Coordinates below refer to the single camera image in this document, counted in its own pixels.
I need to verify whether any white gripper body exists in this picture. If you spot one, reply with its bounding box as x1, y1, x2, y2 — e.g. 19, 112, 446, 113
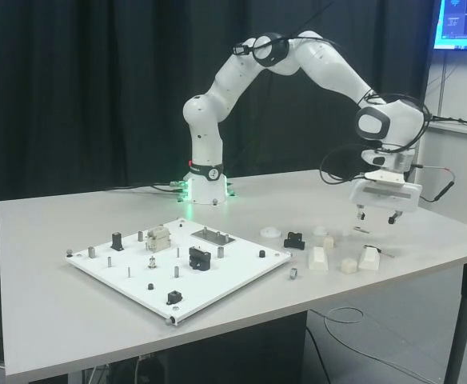
348, 178, 424, 214

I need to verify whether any grey waterproof plug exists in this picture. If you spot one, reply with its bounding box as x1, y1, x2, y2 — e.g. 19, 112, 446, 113
145, 226, 173, 253

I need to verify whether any flat white plate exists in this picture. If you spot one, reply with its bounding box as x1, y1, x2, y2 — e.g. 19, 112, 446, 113
362, 170, 405, 186

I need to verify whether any small white box dark window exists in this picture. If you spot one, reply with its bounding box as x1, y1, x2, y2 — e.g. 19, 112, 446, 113
361, 150, 387, 167

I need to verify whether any white wedge holder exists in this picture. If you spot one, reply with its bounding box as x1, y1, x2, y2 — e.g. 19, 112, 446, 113
357, 246, 381, 271
306, 246, 329, 272

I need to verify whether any black D-SUB plug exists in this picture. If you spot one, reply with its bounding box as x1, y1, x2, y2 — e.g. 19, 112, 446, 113
283, 230, 307, 251

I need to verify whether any white cabinet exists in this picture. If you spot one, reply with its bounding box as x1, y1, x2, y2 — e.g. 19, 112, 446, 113
416, 119, 467, 232

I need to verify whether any white task board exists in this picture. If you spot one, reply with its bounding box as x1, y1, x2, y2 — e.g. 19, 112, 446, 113
64, 217, 293, 326

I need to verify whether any blue screen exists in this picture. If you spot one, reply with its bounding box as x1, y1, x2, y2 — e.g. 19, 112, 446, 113
433, 0, 467, 51

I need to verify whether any black curtain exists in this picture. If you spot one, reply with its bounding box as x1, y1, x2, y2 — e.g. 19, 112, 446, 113
0, 0, 437, 361

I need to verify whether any black plug with short cable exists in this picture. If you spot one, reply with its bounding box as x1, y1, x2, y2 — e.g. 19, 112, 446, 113
364, 243, 395, 258

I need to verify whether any thin black rod on wire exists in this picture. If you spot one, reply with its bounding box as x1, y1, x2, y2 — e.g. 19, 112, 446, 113
415, 162, 457, 203

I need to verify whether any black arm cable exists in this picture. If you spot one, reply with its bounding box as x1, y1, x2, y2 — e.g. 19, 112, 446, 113
231, 34, 434, 187

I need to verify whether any thin black cable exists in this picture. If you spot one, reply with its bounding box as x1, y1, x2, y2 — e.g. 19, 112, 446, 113
429, 114, 467, 130

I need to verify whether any grey floor cable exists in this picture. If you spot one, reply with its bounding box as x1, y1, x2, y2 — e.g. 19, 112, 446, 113
323, 306, 450, 384

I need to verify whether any black base cable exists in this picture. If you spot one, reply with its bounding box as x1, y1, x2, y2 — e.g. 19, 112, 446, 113
115, 182, 189, 197

